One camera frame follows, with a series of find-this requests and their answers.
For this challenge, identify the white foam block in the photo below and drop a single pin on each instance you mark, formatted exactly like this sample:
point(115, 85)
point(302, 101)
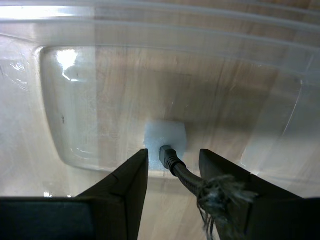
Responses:
point(166, 136)

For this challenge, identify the clear plastic container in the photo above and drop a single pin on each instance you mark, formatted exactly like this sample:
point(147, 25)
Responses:
point(75, 100)

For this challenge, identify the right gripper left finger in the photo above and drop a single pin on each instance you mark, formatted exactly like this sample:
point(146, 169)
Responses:
point(117, 200)

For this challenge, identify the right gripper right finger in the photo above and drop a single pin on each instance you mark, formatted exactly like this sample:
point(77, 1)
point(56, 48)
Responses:
point(270, 215)

